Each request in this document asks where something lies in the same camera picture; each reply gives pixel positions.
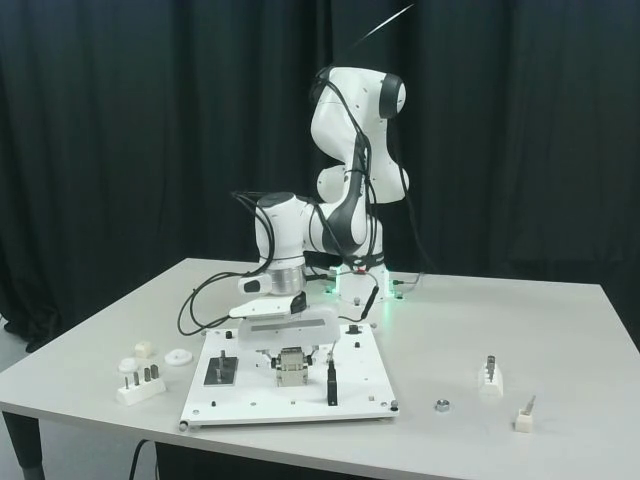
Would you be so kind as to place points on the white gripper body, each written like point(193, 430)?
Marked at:
point(290, 334)

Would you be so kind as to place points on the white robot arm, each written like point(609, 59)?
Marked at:
point(335, 120)

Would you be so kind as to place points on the flat white mounting plate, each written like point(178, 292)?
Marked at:
point(260, 307)

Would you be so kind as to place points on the white task board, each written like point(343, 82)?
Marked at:
point(280, 410)

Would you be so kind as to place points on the thin black rod red tag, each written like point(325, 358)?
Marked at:
point(370, 302)

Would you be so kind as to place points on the white large gear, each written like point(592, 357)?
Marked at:
point(178, 358)

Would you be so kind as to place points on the large metal square peg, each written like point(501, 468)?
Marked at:
point(156, 373)

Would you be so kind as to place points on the cream white cube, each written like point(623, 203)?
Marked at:
point(143, 349)

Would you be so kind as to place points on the white long peg holder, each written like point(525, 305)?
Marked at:
point(142, 392)

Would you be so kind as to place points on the metal hex nut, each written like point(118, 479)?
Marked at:
point(441, 405)

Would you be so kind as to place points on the white medium gear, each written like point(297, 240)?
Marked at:
point(128, 365)

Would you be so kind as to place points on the large metal round peg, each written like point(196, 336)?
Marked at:
point(491, 362)

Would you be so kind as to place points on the white rounded peg holder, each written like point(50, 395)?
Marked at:
point(490, 387)

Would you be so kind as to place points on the small white plug holder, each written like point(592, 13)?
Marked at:
point(522, 421)

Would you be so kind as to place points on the black curtain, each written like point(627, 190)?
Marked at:
point(150, 125)

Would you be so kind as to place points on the dark table leg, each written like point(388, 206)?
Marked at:
point(22, 445)

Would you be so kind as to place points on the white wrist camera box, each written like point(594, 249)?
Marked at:
point(252, 286)

